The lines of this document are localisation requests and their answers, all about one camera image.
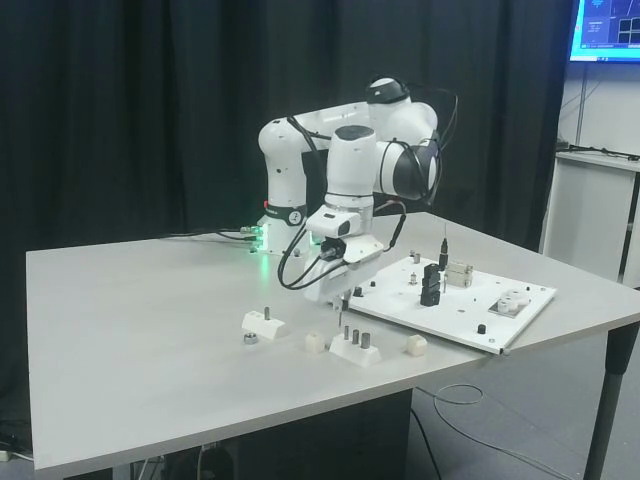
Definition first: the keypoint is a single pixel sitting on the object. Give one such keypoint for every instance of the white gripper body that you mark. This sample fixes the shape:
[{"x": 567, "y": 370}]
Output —
[{"x": 345, "y": 280}]

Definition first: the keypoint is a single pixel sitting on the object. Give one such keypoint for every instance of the tiny metal round peg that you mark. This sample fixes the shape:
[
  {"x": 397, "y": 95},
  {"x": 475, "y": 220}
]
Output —
[{"x": 341, "y": 317}]

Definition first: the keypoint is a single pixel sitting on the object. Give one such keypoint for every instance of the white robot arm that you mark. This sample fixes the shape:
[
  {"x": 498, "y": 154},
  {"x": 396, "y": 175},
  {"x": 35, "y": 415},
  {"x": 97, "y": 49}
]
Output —
[{"x": 345, "y": 170}]

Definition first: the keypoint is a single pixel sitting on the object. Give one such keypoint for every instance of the large metal round peg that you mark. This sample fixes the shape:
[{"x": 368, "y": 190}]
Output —
[{"x": 366, "y": 340}]

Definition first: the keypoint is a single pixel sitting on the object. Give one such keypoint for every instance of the white holder with round pegs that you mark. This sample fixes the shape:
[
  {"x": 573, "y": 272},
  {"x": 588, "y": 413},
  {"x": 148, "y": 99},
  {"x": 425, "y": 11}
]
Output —
[{"x": 357, "y": 355}]

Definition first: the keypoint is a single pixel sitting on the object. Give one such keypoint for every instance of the white holder with square peg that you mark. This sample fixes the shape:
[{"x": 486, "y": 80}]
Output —
[{"x": 267, "y": 326}]

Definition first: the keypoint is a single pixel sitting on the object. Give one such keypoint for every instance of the small white cube holder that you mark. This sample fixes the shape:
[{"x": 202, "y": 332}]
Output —
[
  {"x": 416, "y": 345},
  {"x": 315, "y": 343}
]

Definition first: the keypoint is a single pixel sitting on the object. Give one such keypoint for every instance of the black D-SUB plug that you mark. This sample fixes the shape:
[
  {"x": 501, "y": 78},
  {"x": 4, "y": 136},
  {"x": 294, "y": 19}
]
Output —
[{"x": 431, "y": 285}]

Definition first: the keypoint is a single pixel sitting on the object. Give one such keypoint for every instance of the white task board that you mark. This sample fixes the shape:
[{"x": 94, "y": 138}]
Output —
[{"x": 450, "y": 312}]

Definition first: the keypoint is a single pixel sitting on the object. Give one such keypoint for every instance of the metal bolt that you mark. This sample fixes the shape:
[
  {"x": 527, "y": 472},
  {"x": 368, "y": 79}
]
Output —
[{"x": 250, "y": 338}]

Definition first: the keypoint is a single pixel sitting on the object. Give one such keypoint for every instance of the dark box under table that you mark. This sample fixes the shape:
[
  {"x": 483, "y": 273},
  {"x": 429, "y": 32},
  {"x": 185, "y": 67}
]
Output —
[{"x": 310, "y": 440}]

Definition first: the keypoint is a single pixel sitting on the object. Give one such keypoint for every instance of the white medium gear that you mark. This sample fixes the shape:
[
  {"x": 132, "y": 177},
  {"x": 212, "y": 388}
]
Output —
[{"x": 508, "y": 304}]

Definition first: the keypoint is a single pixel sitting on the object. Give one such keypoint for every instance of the white large gear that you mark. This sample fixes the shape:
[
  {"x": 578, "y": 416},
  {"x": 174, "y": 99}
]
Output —
[{"x": 521, "y": 296}]

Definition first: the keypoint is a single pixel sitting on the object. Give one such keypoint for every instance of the white cabinet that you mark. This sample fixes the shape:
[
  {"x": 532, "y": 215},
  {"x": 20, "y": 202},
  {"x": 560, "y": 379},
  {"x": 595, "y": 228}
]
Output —
[{"x": 595, "y": 215}]

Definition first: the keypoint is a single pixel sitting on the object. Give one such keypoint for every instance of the black curtains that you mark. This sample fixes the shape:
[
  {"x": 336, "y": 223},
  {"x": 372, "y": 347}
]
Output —
[{"x": 150, "y": 100}]

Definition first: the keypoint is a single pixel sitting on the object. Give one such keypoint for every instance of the dark table leg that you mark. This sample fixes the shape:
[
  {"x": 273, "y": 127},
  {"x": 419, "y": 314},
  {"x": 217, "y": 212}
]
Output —
[{"x": 602, "y": 400}]

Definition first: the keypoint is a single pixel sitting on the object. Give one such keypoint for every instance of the blue screen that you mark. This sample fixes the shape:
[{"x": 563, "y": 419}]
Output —
[{"x": 607, "y": 30}]

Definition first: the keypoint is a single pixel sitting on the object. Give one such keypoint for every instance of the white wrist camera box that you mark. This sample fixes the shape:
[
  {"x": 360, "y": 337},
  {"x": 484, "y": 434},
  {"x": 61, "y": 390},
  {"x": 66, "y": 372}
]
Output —
[{"x": 332, "y": 223}]

